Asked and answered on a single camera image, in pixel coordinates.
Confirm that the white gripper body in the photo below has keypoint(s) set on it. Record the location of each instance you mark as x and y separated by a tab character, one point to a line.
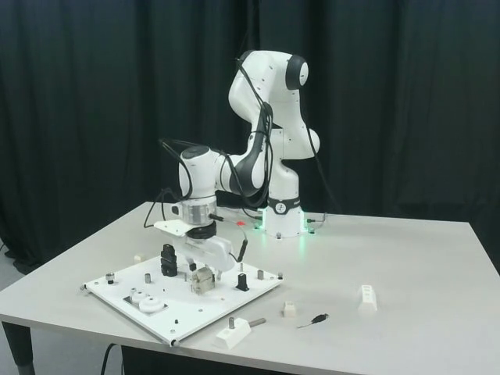
213	250

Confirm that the beige waterproof plug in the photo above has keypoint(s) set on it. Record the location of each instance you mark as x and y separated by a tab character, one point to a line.
203	284

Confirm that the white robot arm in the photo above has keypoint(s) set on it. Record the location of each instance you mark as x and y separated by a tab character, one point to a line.
281	183

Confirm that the black D-SUB plug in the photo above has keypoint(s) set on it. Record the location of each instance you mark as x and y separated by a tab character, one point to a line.
168	262

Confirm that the black Ethernet plug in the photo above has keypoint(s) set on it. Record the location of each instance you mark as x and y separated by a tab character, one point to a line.
242	283

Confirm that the white task board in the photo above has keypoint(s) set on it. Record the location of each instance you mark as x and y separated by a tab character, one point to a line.
211	312

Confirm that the flat white mounting plate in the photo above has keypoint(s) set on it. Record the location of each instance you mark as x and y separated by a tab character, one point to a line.
170	228

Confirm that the thick metal round peg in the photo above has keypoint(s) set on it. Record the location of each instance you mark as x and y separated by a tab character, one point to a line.
148	278

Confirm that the tiny white holder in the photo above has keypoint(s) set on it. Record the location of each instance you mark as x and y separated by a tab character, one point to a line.
139	258

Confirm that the white large gear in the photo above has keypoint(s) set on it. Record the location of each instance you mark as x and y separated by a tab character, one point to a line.
150	306

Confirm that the long metal round peg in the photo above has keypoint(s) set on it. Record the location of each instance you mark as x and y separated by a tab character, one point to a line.
258	322

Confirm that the white two-peg holder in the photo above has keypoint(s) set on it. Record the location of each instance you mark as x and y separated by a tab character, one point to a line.
230	338

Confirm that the white cube holder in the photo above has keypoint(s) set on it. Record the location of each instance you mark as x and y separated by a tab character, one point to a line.
288	310

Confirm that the metal BNC plug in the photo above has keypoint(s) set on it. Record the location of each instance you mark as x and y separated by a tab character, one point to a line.
111	279

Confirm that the white three-hole holder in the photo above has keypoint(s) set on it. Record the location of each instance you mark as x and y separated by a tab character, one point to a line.
368	302

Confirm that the black table leg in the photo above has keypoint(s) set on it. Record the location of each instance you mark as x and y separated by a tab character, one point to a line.
17	347

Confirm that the black curtains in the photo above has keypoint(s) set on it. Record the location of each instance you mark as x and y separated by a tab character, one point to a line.
78	78

